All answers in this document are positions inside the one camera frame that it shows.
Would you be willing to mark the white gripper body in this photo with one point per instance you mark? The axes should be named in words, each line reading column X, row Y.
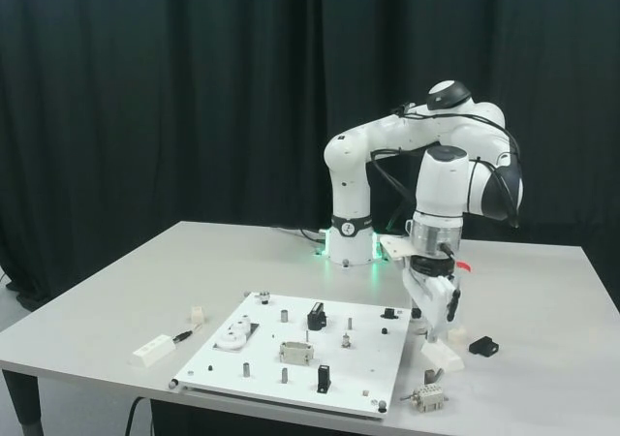
column 436, row 305

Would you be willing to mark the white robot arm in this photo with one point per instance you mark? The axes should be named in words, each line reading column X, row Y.
column 349, row 184

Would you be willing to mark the white square-hole peg holder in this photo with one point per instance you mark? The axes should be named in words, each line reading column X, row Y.
column 443, row 357

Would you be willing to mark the metal round peg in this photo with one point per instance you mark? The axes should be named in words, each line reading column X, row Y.
column 432, row 375

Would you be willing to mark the thick metal peg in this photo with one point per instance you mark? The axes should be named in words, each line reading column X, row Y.
column 284, row 316
column 246, row 370

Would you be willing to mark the medium metal peg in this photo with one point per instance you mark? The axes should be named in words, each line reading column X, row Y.
column 285, row 375

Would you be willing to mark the white long peg holder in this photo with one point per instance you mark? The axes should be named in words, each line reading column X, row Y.
column 152, row 351

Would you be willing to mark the thin black rod red tag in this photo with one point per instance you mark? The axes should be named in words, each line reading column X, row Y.
column 453, row 305

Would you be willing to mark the black D-SUB plug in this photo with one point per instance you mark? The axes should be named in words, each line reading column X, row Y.
column 484, row 346

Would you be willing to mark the beige multi-pin plug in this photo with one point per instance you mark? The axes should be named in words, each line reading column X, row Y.
column 426, row 398

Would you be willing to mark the metal threaded bolt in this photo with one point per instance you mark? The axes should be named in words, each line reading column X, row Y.
column 346, row 341

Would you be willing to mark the white task board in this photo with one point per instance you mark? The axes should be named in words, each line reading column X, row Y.
column 290, row 392

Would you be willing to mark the white medium gear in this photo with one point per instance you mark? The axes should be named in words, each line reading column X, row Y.
column 238, row 330

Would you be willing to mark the white large gear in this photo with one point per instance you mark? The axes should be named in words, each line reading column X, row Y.
column 230, row 344

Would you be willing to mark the small white holder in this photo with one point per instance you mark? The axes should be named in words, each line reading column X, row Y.
column 198, row 314

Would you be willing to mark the black curtain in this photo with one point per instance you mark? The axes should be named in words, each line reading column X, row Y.
column 145, row 92

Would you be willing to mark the black table leg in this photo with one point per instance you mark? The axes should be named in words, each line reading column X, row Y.
column 21, row 402

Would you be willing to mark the flat white mount plate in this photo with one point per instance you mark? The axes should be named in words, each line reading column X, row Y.
column 394, row 248

